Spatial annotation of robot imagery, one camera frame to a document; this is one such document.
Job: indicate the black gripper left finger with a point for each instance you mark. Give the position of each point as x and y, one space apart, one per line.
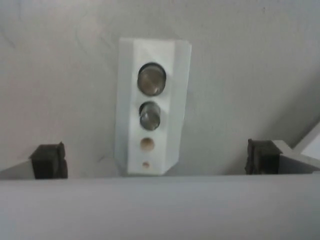
46 162

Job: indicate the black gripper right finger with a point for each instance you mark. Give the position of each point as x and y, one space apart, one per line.
265 160

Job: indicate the white peg holder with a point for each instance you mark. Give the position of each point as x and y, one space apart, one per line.
175 112

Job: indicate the widest metal round peg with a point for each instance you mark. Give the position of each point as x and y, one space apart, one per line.
150 80

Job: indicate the white task board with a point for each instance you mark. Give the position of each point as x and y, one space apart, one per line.
311 147

